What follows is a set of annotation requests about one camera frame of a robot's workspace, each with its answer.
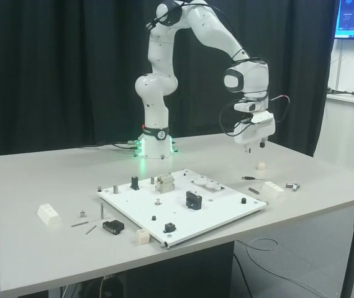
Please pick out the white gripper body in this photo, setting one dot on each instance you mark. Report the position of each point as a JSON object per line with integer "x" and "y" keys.
{"x": 256, "y": 130}

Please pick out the white small gear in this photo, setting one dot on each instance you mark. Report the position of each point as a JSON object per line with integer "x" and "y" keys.
{"x": 217, "y": 187}

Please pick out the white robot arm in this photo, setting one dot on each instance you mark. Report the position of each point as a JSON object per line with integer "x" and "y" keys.
{"x": 158, "y": 93}

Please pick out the white medium gear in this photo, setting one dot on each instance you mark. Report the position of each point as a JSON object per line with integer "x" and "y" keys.
{"x": 210, "y": 185}

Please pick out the white large gear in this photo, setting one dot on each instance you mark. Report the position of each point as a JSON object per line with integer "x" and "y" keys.
{"x": 200, "y": 181}

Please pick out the flat white mounting plate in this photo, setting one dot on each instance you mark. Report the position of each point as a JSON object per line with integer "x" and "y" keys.
{"x": 262, "y": 116}

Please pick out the small white plug holder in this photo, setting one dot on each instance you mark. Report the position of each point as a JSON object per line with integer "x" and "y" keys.
{"x": 261, "y": 165}
{"x": 142, "y": 236}

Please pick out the metal square peg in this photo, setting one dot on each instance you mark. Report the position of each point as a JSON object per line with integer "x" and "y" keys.
{"x": 253, "y": 190}

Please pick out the white peg holder with holes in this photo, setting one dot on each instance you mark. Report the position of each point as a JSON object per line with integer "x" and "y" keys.
{"x": 49, "y": 215}
{"x": 274, "y": 189}

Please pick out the silver USB plug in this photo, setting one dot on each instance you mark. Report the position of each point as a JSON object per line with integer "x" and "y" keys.
{"x": 292, "y": 186}

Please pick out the white cabinet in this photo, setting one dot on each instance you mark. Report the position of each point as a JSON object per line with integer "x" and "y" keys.
{"x": 344, "y": 133}

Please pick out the white task board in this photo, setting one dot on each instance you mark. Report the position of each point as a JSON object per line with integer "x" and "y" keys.
{"x": 152, "y": 201}

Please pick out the black D-SUB plug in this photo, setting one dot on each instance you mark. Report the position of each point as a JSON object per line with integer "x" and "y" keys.
{"x": 113, "y": 226}

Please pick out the metal round peg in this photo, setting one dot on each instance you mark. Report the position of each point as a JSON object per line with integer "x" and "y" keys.
{"x": 101, "y": 212}
{"x": 91, "y": 229}
{"x": 79, "y": 223}

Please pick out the metal BNC plug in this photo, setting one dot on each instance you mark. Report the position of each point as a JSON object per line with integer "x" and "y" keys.
{"x": 82, "y": 214}

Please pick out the black curtain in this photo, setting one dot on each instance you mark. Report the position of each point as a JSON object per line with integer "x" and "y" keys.
{"x": 56, "y": 62}

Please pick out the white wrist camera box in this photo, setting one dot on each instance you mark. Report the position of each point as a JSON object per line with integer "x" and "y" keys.
{"x": 244, "y": 106}

